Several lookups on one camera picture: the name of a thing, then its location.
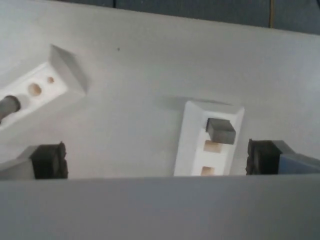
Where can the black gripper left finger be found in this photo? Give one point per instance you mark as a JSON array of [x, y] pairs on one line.
[[48, 161]]

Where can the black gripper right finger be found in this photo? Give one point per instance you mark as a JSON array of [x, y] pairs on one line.
[[265, 157]]

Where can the metal square peg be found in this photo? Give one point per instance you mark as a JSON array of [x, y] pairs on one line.
[[221, 131]]

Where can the metal round peg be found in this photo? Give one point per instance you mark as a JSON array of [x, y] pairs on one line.
[[8, 107]]

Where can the white square peg holder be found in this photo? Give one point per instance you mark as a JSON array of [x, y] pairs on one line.
[[190, 140]]

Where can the white round peg holder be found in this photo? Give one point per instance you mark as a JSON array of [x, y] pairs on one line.
[[60, 75]]

